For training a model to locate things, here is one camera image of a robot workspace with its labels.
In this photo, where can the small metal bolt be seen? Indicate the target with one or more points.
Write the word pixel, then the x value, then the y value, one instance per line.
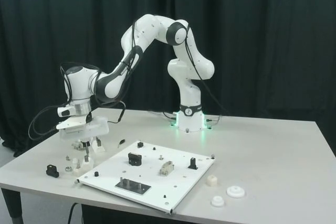
pixel 67 158

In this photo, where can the white camera box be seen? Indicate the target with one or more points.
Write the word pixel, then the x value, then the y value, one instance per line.
pixel 65 111

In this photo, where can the flat white mounting plate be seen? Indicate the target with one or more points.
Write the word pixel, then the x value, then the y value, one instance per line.
pixel 71 123

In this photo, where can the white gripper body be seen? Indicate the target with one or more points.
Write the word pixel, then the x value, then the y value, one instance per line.
pixel 97 128

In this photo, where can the white task board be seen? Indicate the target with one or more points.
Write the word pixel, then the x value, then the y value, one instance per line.
pixel 147 166

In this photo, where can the metal square peg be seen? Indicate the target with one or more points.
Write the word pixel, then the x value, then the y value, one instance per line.
pixel 79 164

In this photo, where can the white medium gear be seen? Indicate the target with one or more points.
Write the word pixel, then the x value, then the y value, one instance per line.
pixel 218 201

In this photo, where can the black D-SUB plug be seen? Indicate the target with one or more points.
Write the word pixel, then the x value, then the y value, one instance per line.
pixel 52 171

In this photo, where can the white large gear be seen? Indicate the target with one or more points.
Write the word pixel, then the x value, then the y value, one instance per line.
pixel 236 192

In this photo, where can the black curtain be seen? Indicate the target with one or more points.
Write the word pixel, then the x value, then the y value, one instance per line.
pixel 52 24

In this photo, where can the small dark plug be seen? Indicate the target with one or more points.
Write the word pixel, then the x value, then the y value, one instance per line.
pixel 121 143

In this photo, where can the dark table leg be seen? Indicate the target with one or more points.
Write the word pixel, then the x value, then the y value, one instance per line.
pixel 10 205

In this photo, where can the white peg holder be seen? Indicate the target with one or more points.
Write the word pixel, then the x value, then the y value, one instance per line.
pixel 99 149
pixel 77 172
pixel 87 165

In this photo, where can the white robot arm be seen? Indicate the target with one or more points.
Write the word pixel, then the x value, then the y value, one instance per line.
pixel 191 61

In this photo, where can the metal BNC plug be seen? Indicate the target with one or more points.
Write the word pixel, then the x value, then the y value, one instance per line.
pixel 68 168

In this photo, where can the thin black rod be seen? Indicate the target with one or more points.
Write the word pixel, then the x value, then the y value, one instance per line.
pixel 122 115

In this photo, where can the white cube holder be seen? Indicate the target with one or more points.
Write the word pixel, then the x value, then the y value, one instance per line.
pixel 211 181

